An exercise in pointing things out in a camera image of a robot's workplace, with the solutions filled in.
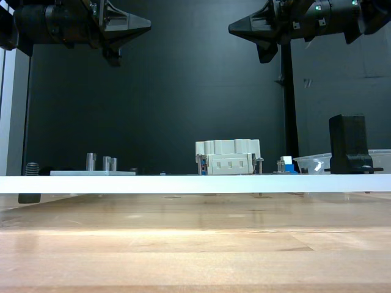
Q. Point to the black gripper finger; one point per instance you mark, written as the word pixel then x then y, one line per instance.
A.
pixel 262 36
pixel 125 38
pixel 259 21
pixel 131 23

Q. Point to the black bar holder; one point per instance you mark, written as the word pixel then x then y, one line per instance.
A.
pixel 348 143

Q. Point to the white taskboard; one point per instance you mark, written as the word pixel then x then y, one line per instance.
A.
pixel 183 184

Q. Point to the beige connector housing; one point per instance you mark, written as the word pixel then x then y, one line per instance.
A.
pixel 229 152

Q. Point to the short metal peg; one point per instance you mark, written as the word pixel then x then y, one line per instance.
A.
pixel 106 164
pixel 91 163
pixel 114 165

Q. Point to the small metal socket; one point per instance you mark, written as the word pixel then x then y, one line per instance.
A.
pixel 280 167

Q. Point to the clear plastic tub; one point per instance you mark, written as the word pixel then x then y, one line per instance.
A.
pixel 310 160

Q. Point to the blue and white connector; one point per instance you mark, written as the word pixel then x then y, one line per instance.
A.
pixel 290 169

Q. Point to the grey metal plate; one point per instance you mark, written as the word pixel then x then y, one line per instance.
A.
pixel 76 173

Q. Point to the black knurled screw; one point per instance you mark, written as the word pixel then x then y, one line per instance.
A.
pixel 32 169

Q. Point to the black rubber foot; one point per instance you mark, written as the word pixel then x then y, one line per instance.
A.
pixel 29 199

